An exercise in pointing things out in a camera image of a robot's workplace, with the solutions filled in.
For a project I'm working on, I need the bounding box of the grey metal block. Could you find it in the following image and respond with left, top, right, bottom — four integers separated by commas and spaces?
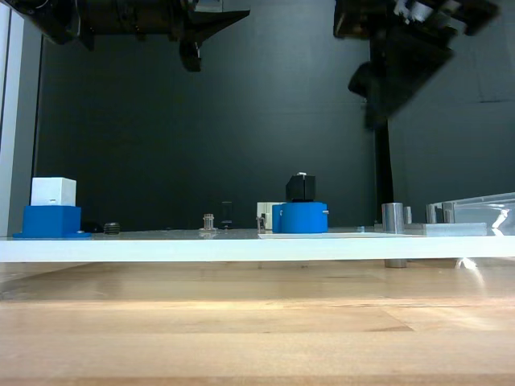
373, 222, 488, 237

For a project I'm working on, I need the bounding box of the blue round mount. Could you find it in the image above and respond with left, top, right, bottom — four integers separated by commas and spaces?
272, 202, 329, 235

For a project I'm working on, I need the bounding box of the white cube plug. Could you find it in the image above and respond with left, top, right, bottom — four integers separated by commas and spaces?
31, 176, 77, 207

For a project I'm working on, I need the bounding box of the white task board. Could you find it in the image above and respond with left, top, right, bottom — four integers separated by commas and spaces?
0, 228, 515, 265

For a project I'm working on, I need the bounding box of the silver metal cylinder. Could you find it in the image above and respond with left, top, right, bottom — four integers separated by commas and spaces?
381, 202, 406, 269

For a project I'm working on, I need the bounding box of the black metal connector plug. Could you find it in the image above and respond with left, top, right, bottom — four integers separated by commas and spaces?
285, 171, 316, 202

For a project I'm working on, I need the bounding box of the white connector housing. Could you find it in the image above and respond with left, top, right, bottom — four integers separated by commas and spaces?
256, 201, 278, 234

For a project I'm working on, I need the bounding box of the small blue square mount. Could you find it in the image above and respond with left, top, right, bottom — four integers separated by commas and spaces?
11, 205, 92, 240

